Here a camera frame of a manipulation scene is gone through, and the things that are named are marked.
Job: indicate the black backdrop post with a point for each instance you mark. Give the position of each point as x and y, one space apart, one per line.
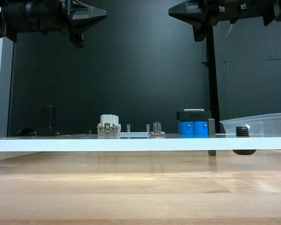
210 70

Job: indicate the white board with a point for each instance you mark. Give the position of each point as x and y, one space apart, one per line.
84 143

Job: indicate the beige connector housing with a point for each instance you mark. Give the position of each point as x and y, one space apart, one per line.
107 126

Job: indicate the blue black D-sub connector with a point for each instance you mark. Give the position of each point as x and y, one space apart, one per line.
194 124

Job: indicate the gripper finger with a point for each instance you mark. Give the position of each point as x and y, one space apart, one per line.
189 8
89 23
89 11
192 20

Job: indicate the black threaded screw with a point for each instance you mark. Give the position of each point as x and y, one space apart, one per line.
242 131

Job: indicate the small grey peg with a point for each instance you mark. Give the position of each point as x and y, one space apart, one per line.
211 126

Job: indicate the clear plastic tub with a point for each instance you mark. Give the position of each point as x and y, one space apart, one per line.
271 122

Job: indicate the small metal bar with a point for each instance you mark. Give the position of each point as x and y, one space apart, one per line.
147 128

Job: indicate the aluminium plate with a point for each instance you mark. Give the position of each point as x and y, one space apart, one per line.
133 135

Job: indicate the small metal connector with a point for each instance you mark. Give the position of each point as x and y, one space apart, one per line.
157 130

